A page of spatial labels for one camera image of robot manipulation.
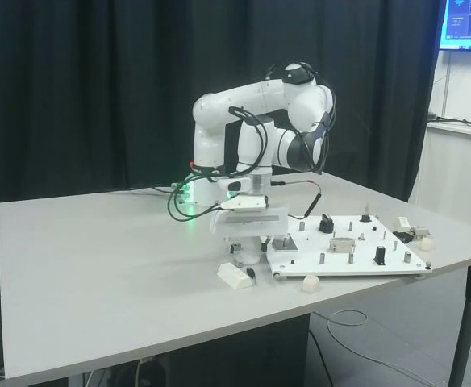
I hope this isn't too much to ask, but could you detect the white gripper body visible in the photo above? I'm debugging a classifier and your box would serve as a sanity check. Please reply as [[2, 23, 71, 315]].
[[210, 206, 290, 240]]

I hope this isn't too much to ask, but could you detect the long white peg holder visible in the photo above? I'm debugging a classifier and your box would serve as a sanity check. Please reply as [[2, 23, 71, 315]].
[[216, 262, 255, 289]]

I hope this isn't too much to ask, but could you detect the white task board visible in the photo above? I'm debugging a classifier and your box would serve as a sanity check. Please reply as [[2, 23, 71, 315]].
[[265, 212, 434, 280]]

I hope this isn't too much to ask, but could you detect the white cabinet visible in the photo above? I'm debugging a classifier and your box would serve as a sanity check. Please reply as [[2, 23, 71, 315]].
[[414, 119, 471, 234]]

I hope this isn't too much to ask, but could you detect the black curtain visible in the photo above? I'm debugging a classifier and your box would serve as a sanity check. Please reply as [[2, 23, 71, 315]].
[[0, 0, 448, 368]]

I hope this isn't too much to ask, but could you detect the dark table leg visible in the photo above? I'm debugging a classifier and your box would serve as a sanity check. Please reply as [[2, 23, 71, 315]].
[[448, 260, 471, 387]]

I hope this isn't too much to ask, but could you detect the blue screen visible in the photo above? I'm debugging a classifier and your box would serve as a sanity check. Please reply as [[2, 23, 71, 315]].
[[438, 0, 471, 52]]

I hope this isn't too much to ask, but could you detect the thin black rod on wire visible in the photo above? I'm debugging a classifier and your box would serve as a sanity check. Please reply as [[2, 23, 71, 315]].
[[298, 193, 323, 221]]

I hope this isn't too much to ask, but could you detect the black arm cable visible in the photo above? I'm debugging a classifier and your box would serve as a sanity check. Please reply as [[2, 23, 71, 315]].
[[166, 64, 337, 222]]

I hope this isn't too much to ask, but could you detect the grey floor cable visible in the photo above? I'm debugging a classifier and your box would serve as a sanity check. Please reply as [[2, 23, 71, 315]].
[[310, 309, 370, 387]]

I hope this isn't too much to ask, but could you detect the black table cable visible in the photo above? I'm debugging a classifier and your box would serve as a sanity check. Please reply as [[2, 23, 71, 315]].
[[108, 184, 188, 195]]

